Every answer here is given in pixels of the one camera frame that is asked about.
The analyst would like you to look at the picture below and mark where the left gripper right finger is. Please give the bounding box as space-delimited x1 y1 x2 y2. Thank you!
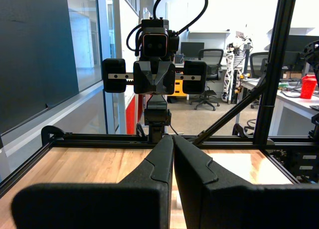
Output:
174 135 319 229

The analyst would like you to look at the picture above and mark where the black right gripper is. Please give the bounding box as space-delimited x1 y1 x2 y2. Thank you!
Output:
102 56 207 95

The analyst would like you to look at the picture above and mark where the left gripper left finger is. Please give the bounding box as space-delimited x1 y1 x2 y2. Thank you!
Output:
11 135 174 229

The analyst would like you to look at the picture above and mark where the yellow tool cabinet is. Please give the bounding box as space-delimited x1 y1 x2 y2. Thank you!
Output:
171 73 188 97

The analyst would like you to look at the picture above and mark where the red cabinet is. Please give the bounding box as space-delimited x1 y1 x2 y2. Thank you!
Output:
125 94 143 135

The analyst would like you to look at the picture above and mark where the black computer monitor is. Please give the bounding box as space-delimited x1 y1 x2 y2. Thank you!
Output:
283 34 319 74
180 41 205 59

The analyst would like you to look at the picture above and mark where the white lattice stand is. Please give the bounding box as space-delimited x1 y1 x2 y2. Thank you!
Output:
221 42 247 103

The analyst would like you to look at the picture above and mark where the red plastic container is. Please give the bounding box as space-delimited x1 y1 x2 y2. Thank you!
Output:
300 74 318 100

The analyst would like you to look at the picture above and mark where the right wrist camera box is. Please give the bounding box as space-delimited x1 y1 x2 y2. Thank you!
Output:
141 18 180 58

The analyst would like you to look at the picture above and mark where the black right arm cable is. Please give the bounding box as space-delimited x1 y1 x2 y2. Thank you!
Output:
126 23 144 57
152 0 209 36

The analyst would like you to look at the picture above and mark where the black curved frame bracket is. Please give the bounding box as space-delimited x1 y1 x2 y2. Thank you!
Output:
232 123 248 137
41 125 66 146

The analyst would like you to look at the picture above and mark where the black aluminium frame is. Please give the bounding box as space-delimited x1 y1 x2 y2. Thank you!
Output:
0 0 319 199

